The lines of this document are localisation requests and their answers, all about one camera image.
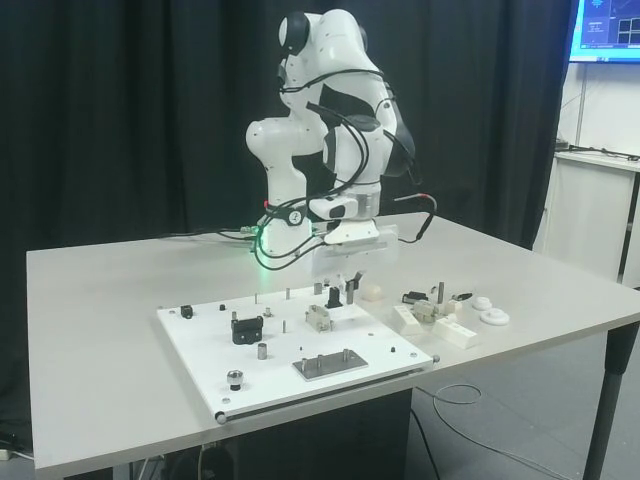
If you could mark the white large gear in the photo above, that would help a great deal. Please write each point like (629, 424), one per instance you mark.
(494, 317)

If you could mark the white cabinet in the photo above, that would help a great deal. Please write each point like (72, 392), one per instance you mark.
(585, 215)

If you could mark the small white cube holder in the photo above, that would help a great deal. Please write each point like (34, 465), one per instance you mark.
(459, 309)
(372, 293)

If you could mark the thick metal round peg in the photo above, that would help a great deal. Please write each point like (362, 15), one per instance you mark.
(261, 351)

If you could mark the white power strip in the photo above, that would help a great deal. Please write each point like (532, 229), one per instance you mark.
(5, 454)

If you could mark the beige metal plug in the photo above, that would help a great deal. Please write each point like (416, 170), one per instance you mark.
(425, 317)

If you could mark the blue screen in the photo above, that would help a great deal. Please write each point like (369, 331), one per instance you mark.
(607, 27)

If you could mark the metal square peg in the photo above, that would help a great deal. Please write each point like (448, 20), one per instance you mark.
(350, 295)
(441, 292)

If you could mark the white medium gear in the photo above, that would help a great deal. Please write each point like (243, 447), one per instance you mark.
(482, 303)

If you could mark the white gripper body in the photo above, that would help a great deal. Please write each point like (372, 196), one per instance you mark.
(360, 257)

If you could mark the black table leg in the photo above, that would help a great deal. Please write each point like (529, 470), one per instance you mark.
(614, 390)

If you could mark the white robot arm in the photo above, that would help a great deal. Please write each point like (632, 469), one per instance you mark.
(345, 45)

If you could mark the black curtain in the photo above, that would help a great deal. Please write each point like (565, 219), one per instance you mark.
(125, 125)

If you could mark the white task board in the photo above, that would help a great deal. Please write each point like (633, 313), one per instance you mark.
(200, 345)

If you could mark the flat white mounting plate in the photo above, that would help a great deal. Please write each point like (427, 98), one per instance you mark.
(350, 232)

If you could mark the long white peg holder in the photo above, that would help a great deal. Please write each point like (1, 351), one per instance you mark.
(455, 334)
(410, 321)

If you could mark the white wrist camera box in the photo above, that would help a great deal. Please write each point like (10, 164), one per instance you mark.
(330, 207)

